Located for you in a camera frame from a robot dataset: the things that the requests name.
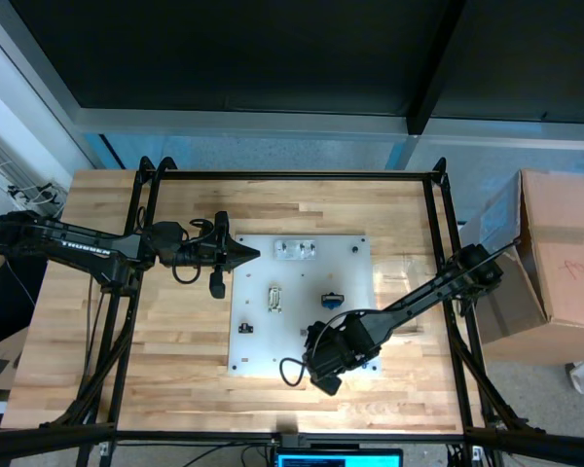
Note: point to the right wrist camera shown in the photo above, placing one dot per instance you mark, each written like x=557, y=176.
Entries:
x=331, y=384

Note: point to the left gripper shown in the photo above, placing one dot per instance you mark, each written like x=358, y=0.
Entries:
x=221, y=243

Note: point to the small black block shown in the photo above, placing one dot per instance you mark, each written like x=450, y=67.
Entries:
x=245, y=327

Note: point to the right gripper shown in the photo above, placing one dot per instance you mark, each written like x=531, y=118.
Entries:
x=333, y=348

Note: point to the beige many-pin connector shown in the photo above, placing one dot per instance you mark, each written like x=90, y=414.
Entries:
x=274, y=298

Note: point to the black frame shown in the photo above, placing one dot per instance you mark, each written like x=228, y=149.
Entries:
x=126, y=340

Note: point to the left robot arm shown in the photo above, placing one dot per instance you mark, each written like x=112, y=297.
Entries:
x=85, y=248

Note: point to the clear plastic container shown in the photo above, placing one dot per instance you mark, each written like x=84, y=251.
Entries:
x=409, y=292

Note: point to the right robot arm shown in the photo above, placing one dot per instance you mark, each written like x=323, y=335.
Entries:
x=418, y=297

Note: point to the blue socket block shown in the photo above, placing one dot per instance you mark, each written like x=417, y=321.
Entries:
x=332, y=300

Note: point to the blue screen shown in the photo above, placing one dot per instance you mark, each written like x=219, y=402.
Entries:
x=338, y=459

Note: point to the white task board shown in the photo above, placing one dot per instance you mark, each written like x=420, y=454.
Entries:
x=267, y=350

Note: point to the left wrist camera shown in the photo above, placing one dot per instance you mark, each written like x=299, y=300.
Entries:
x=217, y=286

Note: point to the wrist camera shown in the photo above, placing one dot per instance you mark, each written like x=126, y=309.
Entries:
x=331, y=384
x=217, y=286

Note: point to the cardboard box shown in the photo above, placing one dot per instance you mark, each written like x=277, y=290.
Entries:
x=555, y=272

